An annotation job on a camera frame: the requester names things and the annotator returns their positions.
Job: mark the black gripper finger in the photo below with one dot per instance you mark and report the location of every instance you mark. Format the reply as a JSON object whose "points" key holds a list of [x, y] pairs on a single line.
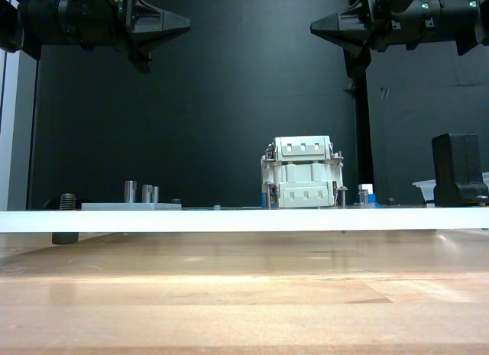
{"points": [[160, 24], [340, 24]]}

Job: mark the beige HAN10E connector insert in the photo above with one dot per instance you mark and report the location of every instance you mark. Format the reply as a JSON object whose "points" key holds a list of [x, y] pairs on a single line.
{"points": [[302, 149]]}

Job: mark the black connector housing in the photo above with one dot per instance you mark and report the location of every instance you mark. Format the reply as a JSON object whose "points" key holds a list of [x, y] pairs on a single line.
{"points": [[456, 168]]}

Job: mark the beige connector socket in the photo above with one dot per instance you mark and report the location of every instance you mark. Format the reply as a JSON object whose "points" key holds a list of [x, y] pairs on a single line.
{"points": [[305, 194]]}

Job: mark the small blue white connector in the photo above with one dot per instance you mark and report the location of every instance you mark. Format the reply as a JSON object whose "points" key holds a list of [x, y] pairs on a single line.
{"points": [[366, 198]]}

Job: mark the clear plastic tub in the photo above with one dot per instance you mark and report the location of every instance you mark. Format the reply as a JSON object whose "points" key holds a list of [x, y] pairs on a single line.
{"points": [[424, 186]]}

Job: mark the grey metal block with posts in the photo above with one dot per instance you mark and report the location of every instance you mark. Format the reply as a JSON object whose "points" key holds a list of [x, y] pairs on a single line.
{"points": [[130, 206]]}

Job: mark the white task board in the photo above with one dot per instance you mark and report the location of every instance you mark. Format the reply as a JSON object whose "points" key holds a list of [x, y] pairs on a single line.
{"points": [[229, 221]]}

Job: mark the black board foot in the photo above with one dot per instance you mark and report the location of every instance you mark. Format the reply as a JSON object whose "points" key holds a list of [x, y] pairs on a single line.
{"points": [[65, 238]]}

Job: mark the black aluminium frame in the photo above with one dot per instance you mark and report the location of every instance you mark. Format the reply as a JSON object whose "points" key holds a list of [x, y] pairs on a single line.
{"points": [[363, 141]]}

